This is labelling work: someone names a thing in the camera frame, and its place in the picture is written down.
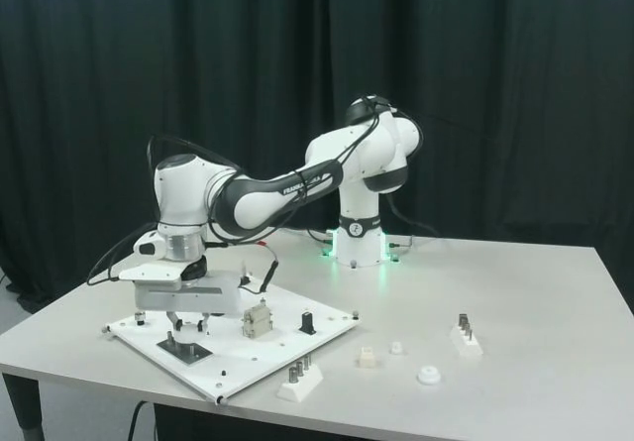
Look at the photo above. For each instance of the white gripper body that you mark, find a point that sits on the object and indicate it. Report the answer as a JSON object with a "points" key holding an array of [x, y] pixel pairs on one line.
{"points": [[198, 302]]}

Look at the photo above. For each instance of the white large gear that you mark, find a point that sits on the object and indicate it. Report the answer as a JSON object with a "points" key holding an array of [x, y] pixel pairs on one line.
{"points": [[187, 338]]}

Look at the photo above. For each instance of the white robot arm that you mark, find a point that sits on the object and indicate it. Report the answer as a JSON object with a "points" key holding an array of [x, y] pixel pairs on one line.
{"points": [[262, 198]]}

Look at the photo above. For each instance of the white small gear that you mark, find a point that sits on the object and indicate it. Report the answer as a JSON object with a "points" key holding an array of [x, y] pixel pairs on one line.
{"points": [[395, 349]]}

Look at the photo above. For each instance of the white medium gear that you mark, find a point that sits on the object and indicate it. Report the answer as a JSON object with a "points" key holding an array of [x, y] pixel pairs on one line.
{"points": [[429, 374]]}

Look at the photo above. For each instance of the metal BNC plug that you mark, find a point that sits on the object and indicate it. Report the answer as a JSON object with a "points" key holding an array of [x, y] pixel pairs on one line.
{"points": [[140, 319]]}

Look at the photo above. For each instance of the small black plug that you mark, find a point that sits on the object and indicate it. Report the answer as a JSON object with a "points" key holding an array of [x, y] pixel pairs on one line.
{"points": [[244, 280]]}

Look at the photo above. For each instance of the beige rectangular connector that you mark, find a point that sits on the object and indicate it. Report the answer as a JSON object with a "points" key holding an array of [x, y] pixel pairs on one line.
{"points": [[257, 323]]}

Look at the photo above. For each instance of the white task board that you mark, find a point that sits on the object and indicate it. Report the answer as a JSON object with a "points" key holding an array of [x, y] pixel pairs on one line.
{"points": [[277, 342]]}

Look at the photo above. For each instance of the metal round peg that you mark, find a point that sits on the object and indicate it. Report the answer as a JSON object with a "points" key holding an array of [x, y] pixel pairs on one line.
{"points": [[292, 376], [307, 365], [300, 370]]}

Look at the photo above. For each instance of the black USB plug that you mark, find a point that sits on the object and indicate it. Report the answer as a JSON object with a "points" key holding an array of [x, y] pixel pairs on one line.
{"points": [[307, 324]]}

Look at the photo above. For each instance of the white round peg holder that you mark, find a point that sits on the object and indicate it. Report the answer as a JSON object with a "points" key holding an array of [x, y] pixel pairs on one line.
{"points": [[297, 389]]}

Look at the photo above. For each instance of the small cream square holder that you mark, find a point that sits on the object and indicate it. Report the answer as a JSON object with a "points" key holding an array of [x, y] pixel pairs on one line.
{"points": [[365, 357]]}

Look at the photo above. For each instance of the black table leg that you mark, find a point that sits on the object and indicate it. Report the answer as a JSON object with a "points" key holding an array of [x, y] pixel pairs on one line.
{"points": [[22, 406]]}

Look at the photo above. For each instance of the black curtains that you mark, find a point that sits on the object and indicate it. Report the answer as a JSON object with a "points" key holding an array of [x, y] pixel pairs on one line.
{"points": [[148, 64]]}

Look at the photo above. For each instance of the metal square peg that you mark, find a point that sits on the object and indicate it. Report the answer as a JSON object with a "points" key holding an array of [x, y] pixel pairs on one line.
{"points": [[462, 322], [469, 337], [466, 330]]}

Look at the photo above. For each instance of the white square peg holder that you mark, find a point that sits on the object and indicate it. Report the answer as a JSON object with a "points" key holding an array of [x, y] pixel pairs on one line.
{"points": [[468, 347]]}

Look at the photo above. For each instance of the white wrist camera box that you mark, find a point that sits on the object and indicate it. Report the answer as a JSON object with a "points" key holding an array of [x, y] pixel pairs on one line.
{"points": [[148, 245]]}

